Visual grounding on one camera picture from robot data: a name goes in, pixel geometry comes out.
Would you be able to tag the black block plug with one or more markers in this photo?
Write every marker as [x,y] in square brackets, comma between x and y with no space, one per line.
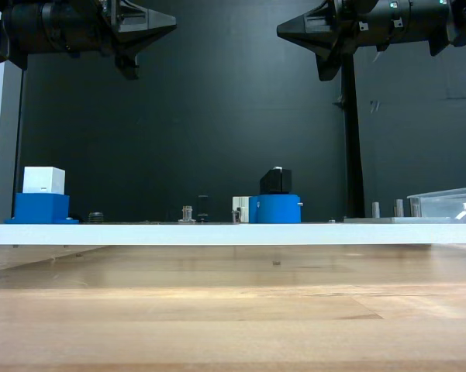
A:
[275,182]

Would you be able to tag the blue round holder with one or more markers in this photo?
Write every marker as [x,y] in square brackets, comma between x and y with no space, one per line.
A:
[277,209]

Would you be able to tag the white cube block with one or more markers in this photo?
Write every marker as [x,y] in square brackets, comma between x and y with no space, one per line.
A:
[42,180]

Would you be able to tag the small metal pin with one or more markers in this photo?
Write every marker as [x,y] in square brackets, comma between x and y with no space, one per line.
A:
[376,209]
[399,207]

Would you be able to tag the clear plastic tub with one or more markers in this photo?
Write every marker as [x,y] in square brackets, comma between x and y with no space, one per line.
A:
[449,209]

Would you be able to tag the white taskboard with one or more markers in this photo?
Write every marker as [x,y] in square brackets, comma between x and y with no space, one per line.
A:
[217,234]

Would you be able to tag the black ribbed knob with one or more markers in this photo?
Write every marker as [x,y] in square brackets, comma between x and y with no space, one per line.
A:
[96,218]

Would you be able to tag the grey aluminium frame post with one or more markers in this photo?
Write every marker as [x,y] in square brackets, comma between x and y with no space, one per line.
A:
[0,155]

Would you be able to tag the white connector housing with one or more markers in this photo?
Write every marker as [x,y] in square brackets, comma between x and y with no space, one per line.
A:
[242,207]

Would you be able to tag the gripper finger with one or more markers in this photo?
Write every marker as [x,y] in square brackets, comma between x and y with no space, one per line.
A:
[147,21]
[314,25]
[130,46]
[329,50]

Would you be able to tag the blue square socket base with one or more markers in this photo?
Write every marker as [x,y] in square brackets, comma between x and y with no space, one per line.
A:
[39,207]

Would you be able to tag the grey metal plate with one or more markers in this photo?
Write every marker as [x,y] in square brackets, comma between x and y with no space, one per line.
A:
[395,220]

